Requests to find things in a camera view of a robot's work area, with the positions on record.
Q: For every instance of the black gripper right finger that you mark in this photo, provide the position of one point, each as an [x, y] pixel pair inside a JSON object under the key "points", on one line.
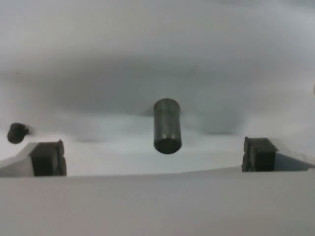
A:
{"points": [[261, 155]]}

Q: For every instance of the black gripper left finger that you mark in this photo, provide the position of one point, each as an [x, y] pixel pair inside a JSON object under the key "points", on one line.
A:
{"points": [[46, 159]]}

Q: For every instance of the small black round knob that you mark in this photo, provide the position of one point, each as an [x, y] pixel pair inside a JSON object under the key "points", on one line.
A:
{"points": [[16, 132]]}

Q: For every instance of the metal round peg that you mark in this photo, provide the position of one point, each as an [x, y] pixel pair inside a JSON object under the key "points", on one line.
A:
{"points": [[167, 127]]}

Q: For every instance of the white task board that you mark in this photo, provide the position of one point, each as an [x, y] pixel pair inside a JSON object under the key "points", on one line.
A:
{"points": [[98, 61]]}

